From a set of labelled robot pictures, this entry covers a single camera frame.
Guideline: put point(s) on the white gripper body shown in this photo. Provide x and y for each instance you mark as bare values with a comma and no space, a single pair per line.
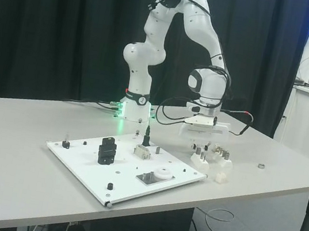
207,133

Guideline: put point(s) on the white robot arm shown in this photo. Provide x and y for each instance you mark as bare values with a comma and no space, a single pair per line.
152,34

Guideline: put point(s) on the white large gear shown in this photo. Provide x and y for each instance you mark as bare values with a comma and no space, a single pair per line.
162,173

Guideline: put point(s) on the metal square peg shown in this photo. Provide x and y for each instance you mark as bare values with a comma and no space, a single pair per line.
197,151

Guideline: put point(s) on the thin metal round peg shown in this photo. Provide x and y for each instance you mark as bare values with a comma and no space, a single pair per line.
202,157

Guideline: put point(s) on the white peg holder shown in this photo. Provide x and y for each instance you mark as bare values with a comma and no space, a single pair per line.
222,166
199,162

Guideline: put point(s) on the small white block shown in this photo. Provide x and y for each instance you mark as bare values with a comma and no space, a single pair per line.
220,178

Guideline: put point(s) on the short metal peg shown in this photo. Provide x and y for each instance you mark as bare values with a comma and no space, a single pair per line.
157,150

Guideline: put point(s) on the metal nut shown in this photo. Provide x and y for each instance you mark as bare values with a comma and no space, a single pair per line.
261,166

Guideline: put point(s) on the black D-SUB plug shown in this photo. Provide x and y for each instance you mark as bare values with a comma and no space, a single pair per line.
106,152

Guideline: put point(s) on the black round knob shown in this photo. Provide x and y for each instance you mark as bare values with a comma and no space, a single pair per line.
109,186

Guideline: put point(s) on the white cabinet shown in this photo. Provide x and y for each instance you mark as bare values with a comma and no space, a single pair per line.
302,120

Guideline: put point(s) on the black control box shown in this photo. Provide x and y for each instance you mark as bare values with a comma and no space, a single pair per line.
140,229

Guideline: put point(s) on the white task board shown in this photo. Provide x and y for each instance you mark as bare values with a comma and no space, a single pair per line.
81,174

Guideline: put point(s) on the small upright metal plug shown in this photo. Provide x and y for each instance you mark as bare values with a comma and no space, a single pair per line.
66,145

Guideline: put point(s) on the black curtains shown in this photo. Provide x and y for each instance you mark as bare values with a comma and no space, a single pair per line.
53,33

